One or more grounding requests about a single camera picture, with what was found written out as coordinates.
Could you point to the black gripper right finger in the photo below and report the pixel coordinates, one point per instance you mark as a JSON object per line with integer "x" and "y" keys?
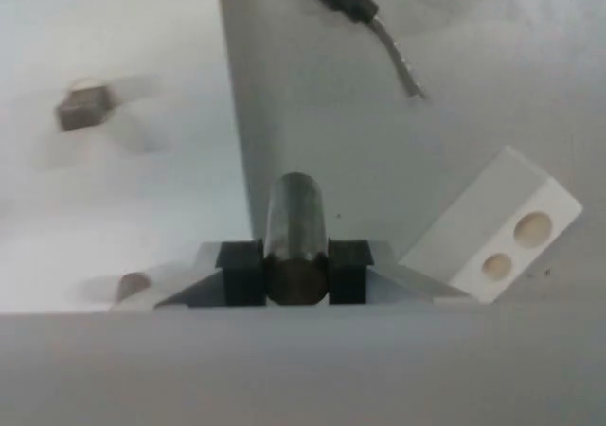
{"x": 348, "y": 277}

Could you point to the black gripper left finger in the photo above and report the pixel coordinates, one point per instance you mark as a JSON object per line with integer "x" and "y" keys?
{"x": 239, "y": 279}

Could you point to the thick metal round peg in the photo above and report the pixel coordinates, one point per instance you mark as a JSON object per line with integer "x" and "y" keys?
{"x": 296, "y": 236}

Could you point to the white round-hole peg holder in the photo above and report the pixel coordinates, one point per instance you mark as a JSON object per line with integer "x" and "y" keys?
{"x": 502, "y": 236}

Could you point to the metal square peg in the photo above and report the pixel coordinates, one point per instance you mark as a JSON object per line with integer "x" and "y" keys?
{"x": 83, "y": 109}

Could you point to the white task board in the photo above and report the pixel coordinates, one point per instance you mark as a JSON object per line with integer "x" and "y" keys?
{"x": 118, "y": 184}

